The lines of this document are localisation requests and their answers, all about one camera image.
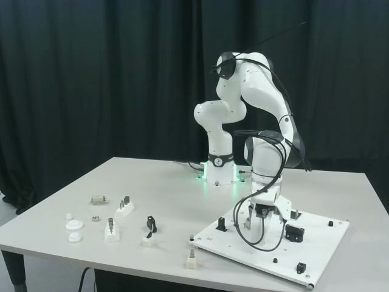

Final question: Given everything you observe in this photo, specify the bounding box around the white wedge holder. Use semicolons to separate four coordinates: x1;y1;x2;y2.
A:
104;223;122;243

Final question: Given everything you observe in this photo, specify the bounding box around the white task board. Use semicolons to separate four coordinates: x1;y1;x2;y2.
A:
190;207;350;289

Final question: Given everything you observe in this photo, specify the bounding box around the black base cable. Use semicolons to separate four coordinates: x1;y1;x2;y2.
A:
174;160;204;172

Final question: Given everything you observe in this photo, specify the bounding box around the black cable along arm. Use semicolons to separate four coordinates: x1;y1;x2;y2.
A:
211;52;312;171

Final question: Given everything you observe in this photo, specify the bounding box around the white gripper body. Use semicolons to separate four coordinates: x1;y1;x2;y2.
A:
246;196;290;246

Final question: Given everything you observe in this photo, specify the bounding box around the black D-SUB plug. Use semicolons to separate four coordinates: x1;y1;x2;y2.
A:
284;224;306;243

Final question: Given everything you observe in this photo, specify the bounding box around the thin black overhead cable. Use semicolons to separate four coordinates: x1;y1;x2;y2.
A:
256;21;312;43

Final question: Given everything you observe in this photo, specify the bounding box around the white large gear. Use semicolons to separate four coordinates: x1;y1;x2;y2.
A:
65;220;83;234

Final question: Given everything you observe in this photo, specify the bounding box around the black looping wrist cable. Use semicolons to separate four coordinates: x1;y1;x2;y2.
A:
232;133;289;251

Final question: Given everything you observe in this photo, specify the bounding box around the black table leg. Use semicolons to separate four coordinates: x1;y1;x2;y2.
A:
1;251;25;292

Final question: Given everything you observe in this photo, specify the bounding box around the black curtain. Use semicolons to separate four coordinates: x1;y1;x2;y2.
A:
0;0;389;215

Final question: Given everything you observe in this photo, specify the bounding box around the black cable under table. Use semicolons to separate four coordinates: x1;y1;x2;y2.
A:
79;266;92;292

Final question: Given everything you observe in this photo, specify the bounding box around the white long peg holder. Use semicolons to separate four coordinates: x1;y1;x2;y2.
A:
114;202;136;218

